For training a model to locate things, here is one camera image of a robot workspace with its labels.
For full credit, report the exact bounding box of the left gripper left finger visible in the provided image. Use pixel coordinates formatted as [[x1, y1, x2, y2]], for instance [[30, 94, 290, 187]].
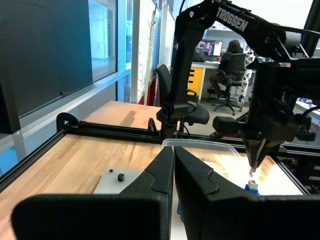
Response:
[[11, 146, 175, 240]]

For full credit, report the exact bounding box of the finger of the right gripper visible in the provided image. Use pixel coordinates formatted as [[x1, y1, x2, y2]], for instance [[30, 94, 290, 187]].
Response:
[[243, 138, 262, 168], [254, 139, 279, 169]]

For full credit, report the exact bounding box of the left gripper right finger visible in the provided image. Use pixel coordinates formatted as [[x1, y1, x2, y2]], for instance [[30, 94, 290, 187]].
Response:
[[174, 146, 320, 240]]

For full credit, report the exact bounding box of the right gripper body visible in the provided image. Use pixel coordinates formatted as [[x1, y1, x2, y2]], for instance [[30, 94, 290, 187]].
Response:
[[212, 109, 317, 144]]

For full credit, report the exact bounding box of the blue socket block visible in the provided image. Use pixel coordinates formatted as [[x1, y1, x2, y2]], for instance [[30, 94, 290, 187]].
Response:
[[243, 179, 261, 197]]

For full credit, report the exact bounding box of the white task board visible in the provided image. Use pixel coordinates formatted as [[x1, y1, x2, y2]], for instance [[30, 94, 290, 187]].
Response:
[[93, 159, 305, 240]]

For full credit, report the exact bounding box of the clear plastic container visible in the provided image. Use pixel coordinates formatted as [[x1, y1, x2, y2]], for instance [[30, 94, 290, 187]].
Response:
[[161, 138, 242, 161]]

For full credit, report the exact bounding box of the white lattice stand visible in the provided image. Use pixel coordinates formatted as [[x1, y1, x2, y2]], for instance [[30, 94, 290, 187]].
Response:
[[239, 53, 256, 103]]

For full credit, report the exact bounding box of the grey mesh office chair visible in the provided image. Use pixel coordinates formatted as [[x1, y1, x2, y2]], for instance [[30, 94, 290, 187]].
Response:
[[213, 52, 248, 116]]

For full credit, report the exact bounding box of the person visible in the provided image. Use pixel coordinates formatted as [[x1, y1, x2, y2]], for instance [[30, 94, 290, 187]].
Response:
[[208, 39, 247, 98]]

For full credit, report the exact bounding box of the white desk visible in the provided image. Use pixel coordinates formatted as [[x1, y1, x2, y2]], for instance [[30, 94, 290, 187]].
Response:
[[191, 59, 222, 101]]

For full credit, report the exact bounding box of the yellow drawer cabinet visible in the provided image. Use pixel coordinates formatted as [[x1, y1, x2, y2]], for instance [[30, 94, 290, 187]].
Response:
[[187, 66, 204, 97]]

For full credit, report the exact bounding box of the computer monitor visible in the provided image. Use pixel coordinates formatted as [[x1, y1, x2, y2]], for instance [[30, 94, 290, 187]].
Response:
[[197, 39, 223, 57]]

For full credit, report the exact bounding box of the black office chair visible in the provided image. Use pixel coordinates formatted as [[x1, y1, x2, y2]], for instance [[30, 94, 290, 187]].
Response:
[[154, 64, 211, 133]]

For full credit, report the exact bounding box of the black frame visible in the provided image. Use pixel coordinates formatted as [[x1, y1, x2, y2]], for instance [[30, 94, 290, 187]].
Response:
[[0, 0, 320, 198]]

